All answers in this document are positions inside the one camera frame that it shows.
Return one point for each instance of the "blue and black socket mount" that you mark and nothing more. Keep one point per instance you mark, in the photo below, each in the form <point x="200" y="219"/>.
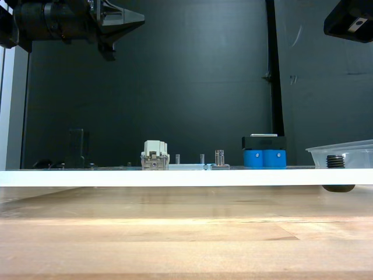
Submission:
<point x="256" y="159"/>

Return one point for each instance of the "black wall pillar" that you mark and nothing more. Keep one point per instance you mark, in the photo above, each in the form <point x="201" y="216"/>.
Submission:
<point x="274" y="58"/>

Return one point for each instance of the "beige connector housing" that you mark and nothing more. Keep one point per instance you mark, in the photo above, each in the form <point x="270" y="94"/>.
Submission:
<point x="154" y="151"/>

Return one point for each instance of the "black rubber board foot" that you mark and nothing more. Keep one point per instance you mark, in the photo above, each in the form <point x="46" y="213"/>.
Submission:
<point x="338" y="189"/>

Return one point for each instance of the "black threaded screw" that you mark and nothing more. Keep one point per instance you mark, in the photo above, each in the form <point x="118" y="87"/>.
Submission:
<point x="335" y="161"/>

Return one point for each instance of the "white task board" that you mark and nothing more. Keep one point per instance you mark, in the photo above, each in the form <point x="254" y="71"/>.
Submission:
<point x="186" y="178"/>

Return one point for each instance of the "clear acrylic block with posts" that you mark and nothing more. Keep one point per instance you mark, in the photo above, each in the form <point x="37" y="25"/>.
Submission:
<point x="186" y="167"/>

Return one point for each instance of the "clear plastic tub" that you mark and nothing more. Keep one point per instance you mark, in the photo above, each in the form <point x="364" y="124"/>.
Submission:
<point x="358" y="148"/>

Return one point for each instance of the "small silver socket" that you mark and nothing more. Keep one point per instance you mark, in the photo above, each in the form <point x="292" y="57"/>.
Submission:
<point x="219" y="157"/>

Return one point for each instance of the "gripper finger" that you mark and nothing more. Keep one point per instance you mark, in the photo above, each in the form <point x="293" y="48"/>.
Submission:
<point x="132" y="18"/>
<point x="116" y="34"/>

